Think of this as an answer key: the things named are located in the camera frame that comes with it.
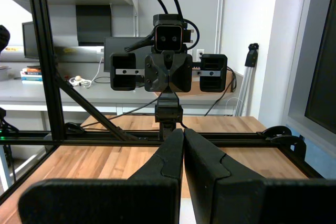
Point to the white task board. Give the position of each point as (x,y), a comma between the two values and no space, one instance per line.
(188,214)

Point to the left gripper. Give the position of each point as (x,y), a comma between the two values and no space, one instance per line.
(123,61)

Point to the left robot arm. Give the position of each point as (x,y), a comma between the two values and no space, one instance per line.
(168,112)

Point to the black frame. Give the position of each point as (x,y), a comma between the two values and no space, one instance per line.
(46,51)

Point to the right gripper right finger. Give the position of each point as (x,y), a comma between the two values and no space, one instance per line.
(262,203)

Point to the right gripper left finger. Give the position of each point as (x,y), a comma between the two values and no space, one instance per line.
(105,203)

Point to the folded aluminium tripod stand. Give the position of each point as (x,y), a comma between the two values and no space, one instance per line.
(248,77)

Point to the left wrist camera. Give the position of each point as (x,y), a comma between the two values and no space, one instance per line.
(168,37)

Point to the stack of books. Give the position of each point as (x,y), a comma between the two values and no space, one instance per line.
(31,75)

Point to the dark computer monitor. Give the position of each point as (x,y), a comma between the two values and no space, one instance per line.
(29,40)
(123,45)

